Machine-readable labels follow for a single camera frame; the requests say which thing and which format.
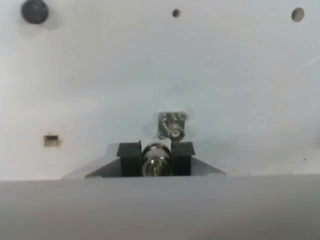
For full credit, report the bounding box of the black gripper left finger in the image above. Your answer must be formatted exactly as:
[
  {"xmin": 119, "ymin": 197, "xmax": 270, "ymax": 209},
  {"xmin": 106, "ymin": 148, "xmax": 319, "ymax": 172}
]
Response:
[{"xmin": 61, "ymin": 141, "xmax": 143, "ymax": 180}]

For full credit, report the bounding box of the metal BNC plug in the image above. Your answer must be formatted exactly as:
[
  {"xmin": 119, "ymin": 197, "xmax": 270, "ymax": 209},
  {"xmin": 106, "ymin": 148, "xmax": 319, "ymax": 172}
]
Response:
[{"xmin": 141, "ymin": 142, "xmax": 174, "ymax": 177}]

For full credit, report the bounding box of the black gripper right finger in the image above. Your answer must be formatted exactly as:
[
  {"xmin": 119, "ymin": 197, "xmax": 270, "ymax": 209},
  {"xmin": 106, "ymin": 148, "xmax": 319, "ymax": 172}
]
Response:
[{"xmin": 171, "ymin": 141, "xmax": 251, "ymax": 178}]

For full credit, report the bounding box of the white task board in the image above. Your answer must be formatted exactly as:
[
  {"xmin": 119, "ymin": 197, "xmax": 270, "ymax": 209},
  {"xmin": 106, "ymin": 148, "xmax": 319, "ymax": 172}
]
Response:
[{"xmin": 0, "ymin": 0, "xmax": 320, "ymax": 182}]

